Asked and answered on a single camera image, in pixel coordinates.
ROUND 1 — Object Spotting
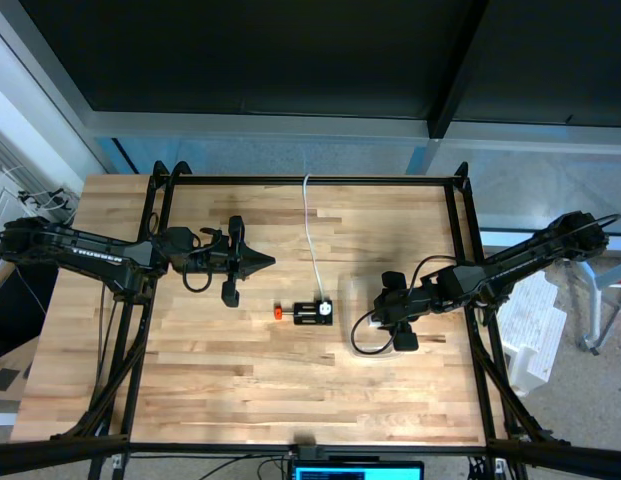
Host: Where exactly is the black table-level camera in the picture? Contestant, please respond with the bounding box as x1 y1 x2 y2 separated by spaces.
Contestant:
288 433 325 461

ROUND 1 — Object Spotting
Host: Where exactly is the brown cardboard box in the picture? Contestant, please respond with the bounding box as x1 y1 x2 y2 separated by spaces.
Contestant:
0 334 41 401

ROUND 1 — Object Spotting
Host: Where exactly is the grey metal stand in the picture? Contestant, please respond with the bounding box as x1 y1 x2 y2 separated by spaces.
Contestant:
564 257 621 357

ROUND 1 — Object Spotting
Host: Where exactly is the white plastic step stool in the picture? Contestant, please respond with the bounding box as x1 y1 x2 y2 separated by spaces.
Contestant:
495 279 570 400

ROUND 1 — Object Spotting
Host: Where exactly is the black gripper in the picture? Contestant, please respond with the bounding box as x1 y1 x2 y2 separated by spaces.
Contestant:
372 271 427 352
205 215 277 308

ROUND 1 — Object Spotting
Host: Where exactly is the black vise with red knob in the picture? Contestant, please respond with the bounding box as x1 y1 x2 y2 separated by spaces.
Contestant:
273 299 337 327

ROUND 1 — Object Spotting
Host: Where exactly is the grey aluminium window frame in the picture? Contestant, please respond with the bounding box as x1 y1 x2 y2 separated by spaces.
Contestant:
0 0 621 176

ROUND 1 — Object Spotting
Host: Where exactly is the white receptacle cable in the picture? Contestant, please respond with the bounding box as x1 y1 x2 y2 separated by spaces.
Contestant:
302 173 328 303

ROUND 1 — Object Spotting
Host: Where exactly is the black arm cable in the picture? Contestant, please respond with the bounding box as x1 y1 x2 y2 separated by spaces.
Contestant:
181 227 226 294
350 255 459 355

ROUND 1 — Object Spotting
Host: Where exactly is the screen with blue edge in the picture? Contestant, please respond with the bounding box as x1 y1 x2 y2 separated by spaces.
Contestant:
288 460 425 480

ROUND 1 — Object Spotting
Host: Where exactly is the black metal table frame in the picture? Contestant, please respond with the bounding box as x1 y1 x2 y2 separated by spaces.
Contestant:
0 159 621 480

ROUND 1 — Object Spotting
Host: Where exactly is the black and white cable bundle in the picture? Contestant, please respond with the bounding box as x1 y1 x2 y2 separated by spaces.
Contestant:
17 187 75 212

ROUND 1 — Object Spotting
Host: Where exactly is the black wall pillar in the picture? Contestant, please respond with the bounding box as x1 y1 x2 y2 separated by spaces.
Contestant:
427 0 491 140

